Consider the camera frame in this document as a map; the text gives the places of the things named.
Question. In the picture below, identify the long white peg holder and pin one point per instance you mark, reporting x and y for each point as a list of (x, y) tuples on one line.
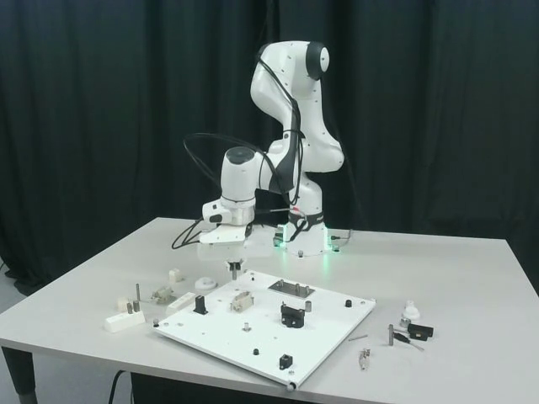
[(181, 302)]

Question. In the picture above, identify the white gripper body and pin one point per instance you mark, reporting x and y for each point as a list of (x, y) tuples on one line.
[(219, 251)]

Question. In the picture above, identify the black plug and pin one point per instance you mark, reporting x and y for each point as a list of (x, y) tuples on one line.
[(421, 331)]

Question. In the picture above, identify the metal BNC plug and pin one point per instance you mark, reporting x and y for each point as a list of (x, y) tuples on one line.
[(364, 358)]

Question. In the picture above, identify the black curtain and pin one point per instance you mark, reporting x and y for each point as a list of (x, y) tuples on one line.
[(105, 105)]

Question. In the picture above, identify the short metal round peg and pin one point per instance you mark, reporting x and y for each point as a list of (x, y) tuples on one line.
[(136, 305)]

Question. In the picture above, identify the small white cube holder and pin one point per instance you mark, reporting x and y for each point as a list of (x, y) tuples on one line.
[(122, 303)]

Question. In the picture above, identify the metal D-SUB plug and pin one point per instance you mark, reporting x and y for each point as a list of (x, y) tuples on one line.
[(162, 294)]

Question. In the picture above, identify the white task board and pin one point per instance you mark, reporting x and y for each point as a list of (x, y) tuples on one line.
[(261, 336)]

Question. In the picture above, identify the white small gear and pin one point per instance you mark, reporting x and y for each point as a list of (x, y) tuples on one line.
[(410, 310)]

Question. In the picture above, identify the white large gear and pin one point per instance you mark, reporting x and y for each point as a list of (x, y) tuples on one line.
[(206, 283)]

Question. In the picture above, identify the grey angled base connector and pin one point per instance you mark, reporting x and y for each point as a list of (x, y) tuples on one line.
[(343, 235)]

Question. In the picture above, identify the black table leg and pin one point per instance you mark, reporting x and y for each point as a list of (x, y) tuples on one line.
[(17, 370)]

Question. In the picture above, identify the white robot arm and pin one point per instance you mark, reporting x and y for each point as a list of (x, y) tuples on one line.
[(311, 126)]

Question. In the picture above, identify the small metal cylinder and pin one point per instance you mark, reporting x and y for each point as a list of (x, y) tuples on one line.
[(405, 324)]

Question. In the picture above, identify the small white holder block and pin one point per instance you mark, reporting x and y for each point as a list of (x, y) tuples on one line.
[(176, 276)]

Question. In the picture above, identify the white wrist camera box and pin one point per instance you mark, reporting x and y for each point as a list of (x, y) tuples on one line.
[(215, 212)]

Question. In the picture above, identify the wide white peg holder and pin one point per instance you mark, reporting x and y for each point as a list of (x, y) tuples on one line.
[(124, 322)]

